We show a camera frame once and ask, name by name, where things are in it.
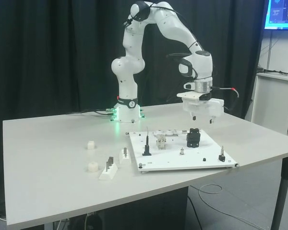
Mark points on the white task board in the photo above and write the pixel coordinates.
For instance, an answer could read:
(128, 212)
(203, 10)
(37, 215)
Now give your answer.
(194, 158)

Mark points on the small white camera box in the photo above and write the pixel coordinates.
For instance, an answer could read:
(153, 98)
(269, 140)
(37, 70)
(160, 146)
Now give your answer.
(189, 86)

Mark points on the metal round peg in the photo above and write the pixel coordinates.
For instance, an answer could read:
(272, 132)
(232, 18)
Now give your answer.
(106, 166)

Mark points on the short white peg holder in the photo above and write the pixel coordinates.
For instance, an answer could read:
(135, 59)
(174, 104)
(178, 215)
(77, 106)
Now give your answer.
(124, 160)

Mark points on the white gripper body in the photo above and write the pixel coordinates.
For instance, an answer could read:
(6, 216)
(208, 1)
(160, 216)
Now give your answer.
(206, 106)

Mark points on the black wrist band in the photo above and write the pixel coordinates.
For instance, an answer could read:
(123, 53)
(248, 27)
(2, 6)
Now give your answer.
(206, 96)

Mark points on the black D-SUB plug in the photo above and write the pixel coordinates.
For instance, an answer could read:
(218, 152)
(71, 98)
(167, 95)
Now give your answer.
(194, 139)

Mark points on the small white cube holder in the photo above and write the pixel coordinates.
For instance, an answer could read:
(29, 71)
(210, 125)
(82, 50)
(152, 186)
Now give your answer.
(90, 145)

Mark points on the black table leg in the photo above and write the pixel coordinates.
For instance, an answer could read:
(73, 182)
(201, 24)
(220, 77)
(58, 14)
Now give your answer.
(280, 191)

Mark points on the white large gear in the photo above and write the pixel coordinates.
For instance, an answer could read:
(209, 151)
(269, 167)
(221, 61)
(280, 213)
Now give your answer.
(159, 133)

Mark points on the long white peg holder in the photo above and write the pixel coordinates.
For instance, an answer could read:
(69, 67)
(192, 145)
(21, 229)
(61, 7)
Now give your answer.
(108, 175)

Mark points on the black USB plug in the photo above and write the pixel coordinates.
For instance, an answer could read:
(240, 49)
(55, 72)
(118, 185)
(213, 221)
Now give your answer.
(146, 146)

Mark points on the blue screen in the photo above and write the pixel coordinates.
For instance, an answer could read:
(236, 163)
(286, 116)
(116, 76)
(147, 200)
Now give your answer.
(282, 14)

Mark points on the flat white mounting plate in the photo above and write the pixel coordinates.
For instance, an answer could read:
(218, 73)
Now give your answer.
(187, 95)

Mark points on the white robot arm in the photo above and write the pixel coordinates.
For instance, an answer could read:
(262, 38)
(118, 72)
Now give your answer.
(132, 67)

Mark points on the metal square peg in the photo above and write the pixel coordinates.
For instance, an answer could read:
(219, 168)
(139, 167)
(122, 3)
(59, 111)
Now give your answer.
(125, 152)
(111, 161)

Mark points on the white cylindrical holder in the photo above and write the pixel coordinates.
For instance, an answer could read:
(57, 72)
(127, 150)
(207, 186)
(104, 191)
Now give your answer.
(92, 167)

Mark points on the black curtain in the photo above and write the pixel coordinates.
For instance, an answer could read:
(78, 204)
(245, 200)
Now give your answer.
(50, 48)

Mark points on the metal BNC plug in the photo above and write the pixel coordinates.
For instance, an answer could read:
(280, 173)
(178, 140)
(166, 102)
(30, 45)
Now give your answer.
(182, 151)

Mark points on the white cabinet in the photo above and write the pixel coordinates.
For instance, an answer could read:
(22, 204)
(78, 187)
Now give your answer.
(271, 103)

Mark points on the white medium gear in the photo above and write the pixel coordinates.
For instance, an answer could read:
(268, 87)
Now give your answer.
(169, 132)

